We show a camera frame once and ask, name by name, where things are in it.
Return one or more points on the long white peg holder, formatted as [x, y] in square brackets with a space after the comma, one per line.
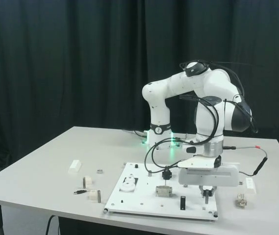
[74, 167]

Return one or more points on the white small gear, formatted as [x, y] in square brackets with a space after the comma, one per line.
[130, 176]

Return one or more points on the white plug holder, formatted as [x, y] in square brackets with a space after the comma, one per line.
[250, 185]

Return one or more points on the black curtains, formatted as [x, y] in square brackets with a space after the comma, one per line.
[80, 61]

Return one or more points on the small white peg holder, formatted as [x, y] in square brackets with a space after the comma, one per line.
[88, 181]
[92, 195]

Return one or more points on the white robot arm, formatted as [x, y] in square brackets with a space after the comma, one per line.
[210, 80]

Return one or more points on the black round knob plug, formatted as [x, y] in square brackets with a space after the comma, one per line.
[167, 174]

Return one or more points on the white camera box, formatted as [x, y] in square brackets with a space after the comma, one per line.
[203, 161]

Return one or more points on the white task board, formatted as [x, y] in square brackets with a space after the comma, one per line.
[154, 195]

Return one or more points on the white large gear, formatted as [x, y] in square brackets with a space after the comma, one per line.
[127, 187]

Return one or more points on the metal bolt nut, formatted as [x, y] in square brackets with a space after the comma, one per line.
[99, 171]

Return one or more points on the metal square peg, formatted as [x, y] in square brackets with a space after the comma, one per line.
[206, 199]

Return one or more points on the beige D-SUB plug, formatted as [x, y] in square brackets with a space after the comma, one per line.
[240, 198]

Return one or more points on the white medium gear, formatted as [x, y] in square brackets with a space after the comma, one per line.
[129, 181]

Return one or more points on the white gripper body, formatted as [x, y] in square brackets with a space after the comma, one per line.
[208, 176]

